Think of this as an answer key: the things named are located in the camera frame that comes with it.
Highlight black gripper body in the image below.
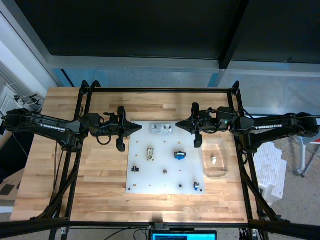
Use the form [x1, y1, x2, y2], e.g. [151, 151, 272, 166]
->
[99, 106, 127, 153]
[191, 102, 218, 148]

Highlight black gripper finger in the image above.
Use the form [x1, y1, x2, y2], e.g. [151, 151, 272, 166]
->
[175, 116, 193, 126]
[125, 127, 143, 138]
[175, 124, 193, 135]
[125, 119, 143, 129]

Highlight grey heavy-duty connector housing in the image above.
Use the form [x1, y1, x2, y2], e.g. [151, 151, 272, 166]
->
[145, 147, 156, 162]

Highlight clear block with metal posts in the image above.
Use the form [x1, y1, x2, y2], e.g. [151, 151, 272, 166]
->
[149, 122, 174, 136]

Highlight white task board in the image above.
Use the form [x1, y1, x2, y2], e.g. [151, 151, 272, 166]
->
[125, 121, 206, 195]

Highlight clear plastic tub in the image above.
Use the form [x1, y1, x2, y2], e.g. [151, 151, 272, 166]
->
[201, 137, 232, 180]

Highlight white foam packaging tray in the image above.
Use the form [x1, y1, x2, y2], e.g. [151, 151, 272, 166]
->
[252, 142, 287, 201]

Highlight laptop with blue screen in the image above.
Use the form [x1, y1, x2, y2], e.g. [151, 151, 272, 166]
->
[149, 229, 218, 240]

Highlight grey metal stand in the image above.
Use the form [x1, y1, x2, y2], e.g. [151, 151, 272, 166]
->
[292, 134, 320, 178]

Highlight brown cardboard box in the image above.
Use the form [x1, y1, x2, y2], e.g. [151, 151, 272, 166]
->
[0, 167, 26, 201]

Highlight blue and black connector mount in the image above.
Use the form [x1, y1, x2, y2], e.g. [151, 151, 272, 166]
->
[173, 150, 187, 161]

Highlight black aluminium frame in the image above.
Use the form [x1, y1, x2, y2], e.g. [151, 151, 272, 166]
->
[0, 79, 320, 240]

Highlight black upright post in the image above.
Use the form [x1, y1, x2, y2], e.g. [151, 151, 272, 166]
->
[219, 0, 251, 70]

